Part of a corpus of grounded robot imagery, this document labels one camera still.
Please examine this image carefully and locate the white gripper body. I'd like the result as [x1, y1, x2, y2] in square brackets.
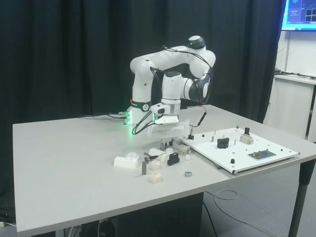
[147, 119, 191, 139]

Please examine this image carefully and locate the white holder with holes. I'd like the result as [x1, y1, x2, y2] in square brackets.
[148, 147, 168, 162]

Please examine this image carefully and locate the grey waterproof plug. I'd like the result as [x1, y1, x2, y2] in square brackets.
[176, 144, 192, 157]

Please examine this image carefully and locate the black D-SUB plug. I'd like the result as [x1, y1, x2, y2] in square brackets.
[167, 153, 180, 166]

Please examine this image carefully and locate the large white holder block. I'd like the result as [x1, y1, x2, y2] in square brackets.
[113, 154, 140, 169]

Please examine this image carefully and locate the white task board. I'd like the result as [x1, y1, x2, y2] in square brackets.
[176, 126, 301, 176]

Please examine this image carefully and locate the white cabinet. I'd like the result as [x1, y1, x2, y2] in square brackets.
[263, 73, 316, 144]

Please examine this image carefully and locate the black curtain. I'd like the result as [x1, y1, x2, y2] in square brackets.
[0, 0, 288, 237]

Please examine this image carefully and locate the black table leg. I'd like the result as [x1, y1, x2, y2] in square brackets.
[288, 155, 315, 237]

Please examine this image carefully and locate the blue screen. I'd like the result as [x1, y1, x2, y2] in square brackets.
[280, 0, 316, 32]

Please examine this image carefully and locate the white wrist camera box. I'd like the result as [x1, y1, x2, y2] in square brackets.
[150, 103, 167, 117]

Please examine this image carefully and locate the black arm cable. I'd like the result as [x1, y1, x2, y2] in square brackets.
[132, 45, 214, 135]

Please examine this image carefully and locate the black base cable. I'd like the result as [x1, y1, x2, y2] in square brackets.
[80, 112, 129, 120]

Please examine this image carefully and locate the grey floor cable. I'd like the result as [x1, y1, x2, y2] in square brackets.
[204, 189, 291, 237]

